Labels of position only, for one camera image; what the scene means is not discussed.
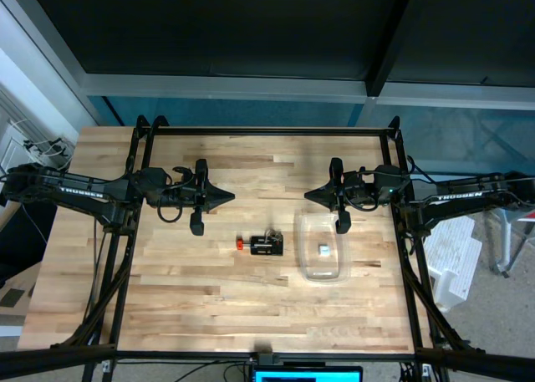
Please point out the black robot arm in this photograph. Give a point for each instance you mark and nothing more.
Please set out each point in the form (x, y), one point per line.
(83, 192)
(460, 196)

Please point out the grey metal chair frame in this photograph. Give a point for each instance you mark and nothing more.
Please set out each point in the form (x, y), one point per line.
(505, 248)

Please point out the white foam block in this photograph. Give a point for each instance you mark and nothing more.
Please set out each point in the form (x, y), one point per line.
(324, 250)

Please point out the brown cardboard box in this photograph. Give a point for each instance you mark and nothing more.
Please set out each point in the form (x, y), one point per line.
(21, 281)

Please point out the white power strip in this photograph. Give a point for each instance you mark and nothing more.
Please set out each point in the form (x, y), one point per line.
(42, 146)

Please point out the small black camera box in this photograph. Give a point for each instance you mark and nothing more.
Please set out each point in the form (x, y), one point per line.
(266, 357)

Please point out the clear plastic tub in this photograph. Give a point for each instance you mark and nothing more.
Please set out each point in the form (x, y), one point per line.
(338, 269)

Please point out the black clamp hub red knob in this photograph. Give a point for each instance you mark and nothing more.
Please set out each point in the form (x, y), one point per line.
(263, 251)

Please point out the white corner bracket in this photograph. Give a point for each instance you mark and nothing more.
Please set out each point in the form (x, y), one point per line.
(106, 365)
(426, 369)

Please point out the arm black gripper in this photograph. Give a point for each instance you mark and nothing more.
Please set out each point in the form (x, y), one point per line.
(200, 223)
(342, 223)

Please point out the laptop screen blue edge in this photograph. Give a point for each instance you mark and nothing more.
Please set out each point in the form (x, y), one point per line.
(305, 375)

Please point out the white styrofoam packing block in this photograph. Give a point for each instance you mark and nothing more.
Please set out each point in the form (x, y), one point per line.
(451, 265)

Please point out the black curved bracket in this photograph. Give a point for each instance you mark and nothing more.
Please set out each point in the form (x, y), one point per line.
(141, 125)
(395, 125)
(159, 123)

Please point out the black metal frame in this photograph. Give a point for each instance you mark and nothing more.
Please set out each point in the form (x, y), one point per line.
(334, 353)

